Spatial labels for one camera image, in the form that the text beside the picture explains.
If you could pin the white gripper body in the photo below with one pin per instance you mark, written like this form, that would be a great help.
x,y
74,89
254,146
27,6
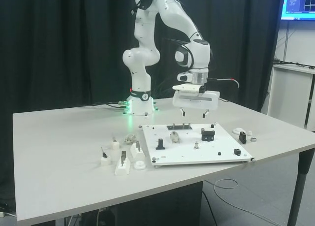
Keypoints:
x,y
197,101

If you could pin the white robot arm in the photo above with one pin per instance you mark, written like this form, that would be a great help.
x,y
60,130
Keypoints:
x,y
147,39

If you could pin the white large gear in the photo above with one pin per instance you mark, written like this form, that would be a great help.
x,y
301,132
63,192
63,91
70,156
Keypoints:
x,y
238,131

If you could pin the white task board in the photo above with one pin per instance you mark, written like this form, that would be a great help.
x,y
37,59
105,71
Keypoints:
x,y
197,152

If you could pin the white small gear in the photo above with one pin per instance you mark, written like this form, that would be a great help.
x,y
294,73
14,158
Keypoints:
x,y
249,133

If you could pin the metal square peg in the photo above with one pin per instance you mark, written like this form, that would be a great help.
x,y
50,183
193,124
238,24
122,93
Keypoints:
x,y
123,158
138,146

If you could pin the white multi-pin waterproof plug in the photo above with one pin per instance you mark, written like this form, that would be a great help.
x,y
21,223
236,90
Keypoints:
x,y
129,139

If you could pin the white peg holder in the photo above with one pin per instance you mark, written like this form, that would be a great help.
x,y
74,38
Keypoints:
x,y
122,169
135,153

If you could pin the white medium gear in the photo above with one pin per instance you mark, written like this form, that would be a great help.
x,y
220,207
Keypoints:
x,y
139,165

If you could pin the small white square plug holder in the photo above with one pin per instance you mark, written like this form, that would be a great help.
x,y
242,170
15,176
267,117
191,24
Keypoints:
x,y
115,146

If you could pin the white cabinet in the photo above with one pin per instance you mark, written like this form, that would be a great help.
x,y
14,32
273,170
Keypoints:
x,y
290,95

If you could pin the white round holder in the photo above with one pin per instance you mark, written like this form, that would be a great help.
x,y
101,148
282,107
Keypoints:
x,y
104,161

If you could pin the black table leg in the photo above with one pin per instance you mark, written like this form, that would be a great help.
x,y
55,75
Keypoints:
x,y
299,186

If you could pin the black curtain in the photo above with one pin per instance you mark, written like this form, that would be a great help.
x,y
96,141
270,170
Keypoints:
x,y
61,51

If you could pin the blue screen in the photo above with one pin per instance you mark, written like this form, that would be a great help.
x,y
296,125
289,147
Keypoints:
x,y
299,4

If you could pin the white power strip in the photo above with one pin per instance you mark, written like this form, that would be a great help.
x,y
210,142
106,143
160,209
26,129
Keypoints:
x,y
3,214

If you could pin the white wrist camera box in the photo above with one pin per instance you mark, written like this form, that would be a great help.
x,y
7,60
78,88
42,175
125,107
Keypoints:
x,y
184,77

